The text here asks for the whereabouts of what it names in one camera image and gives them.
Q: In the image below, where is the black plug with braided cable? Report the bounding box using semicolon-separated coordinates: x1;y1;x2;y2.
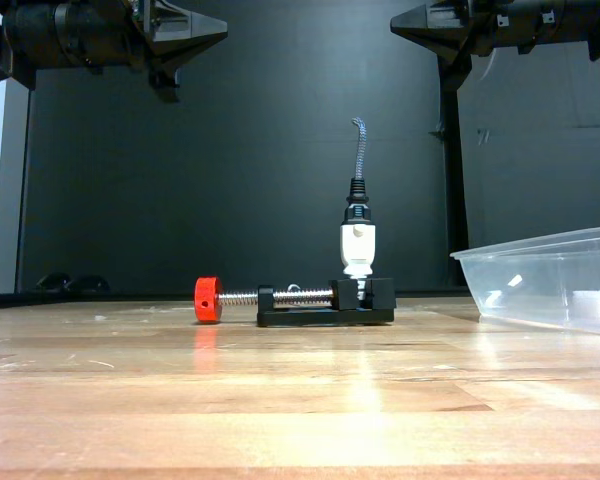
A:
342;116;375;226

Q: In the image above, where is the white power receptacle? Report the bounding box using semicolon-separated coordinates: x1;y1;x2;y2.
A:
338;222;378;301

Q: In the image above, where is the clear plastic tub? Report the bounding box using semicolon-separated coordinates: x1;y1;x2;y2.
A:
448;224;600;337

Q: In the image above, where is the black clamp with red knob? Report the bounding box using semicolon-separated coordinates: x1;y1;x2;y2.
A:
193;276;397;329

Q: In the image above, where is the black corner bracket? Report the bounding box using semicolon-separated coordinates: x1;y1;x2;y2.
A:
67;273;111;292
37;272;74;292

